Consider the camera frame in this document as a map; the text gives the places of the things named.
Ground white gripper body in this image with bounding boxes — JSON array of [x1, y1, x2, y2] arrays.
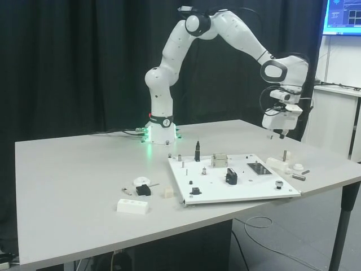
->
[[262, 108, 300, 132]]

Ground long white holder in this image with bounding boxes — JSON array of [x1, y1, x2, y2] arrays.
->
[[266, 156, 290, 172]]

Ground white cabinet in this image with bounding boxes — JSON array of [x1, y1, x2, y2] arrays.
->
[[303, 84, 361, 163]]

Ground black slender plug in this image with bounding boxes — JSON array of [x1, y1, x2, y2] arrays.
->
[[193, 135, 202, 163]]

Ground white task board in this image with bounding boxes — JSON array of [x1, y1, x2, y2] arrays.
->
[[167, 152, 302, 207]]

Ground black table leg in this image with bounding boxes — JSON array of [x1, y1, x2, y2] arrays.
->
[[329, 180, 360, 271]]

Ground blue screen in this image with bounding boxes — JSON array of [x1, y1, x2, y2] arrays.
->
[[322, 0, 361, 36]]

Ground white large gear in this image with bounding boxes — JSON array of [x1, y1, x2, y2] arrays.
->
[[133, 176, 152, 187]]

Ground black D-SUB plug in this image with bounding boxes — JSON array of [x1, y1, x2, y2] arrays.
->
[[134, 183, 152, 197]]

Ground white holder with three holes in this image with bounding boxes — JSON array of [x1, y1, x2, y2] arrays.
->
[[116, 198, 150, 217]]

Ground black under-table cabinet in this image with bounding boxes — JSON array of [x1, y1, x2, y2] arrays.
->
[[74, 220, 234, 271]]

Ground black curtain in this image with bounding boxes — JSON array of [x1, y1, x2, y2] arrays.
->
[[0, 0, 329, 249]]

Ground white camera box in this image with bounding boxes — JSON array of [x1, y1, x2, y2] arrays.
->
[[269, 89, 291, 102]]

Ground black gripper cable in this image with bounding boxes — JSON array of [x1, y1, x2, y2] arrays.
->
[[259, 84, 283, 115]]

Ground thin grey cable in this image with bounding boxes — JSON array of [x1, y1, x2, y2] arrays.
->
[[232, 216, 339, 271]]

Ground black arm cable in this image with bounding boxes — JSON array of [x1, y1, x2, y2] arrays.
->
[[197, 4, 311, 65]]

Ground black base cable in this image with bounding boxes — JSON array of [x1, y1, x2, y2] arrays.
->
[[94, 128, 148, 138]]

